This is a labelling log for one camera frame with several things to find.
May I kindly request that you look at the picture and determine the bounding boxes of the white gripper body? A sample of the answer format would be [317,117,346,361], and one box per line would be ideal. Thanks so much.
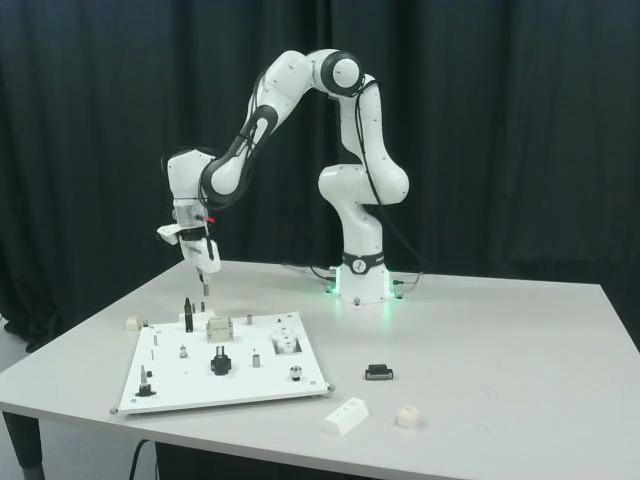
[178,237,222,275]

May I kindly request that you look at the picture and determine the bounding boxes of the thin black rod red tag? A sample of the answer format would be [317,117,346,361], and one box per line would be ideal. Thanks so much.
[196,213,222,262]

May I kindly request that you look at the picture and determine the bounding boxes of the beige connector block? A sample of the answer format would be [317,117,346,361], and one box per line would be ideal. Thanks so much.
[205,315,237,344]

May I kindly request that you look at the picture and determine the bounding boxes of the black socket block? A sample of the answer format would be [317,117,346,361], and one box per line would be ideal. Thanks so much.
[208,344,234,377]

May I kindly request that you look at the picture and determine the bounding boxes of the white task board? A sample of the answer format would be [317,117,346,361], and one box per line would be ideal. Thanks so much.
[108,310,335,416]

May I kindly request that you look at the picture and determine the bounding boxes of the pale shaft on black base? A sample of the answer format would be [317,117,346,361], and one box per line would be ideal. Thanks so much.
[136,364,157,397]

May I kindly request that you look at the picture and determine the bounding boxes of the black curtain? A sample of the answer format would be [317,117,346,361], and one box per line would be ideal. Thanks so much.
[0,0,640,342]

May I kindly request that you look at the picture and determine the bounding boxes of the long white holder with holes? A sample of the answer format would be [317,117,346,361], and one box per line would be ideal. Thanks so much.
[325,396,372,438]

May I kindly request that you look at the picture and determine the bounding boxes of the dark table leg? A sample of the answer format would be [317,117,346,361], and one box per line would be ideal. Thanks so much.
[1,410,47,480]

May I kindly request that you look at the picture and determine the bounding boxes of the black base cable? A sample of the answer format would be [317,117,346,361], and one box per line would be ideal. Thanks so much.
[391,271,426,291]
[308,264,347,283]

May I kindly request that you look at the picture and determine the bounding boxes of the black forearm cable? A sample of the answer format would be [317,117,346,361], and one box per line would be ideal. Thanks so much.
[196,69,274,214]

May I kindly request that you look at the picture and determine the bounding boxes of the black floor cable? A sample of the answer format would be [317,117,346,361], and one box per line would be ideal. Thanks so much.
[130,438,154,480]

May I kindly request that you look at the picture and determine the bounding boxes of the black upper arm cable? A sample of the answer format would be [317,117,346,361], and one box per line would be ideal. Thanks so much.
[349,74,402,274]

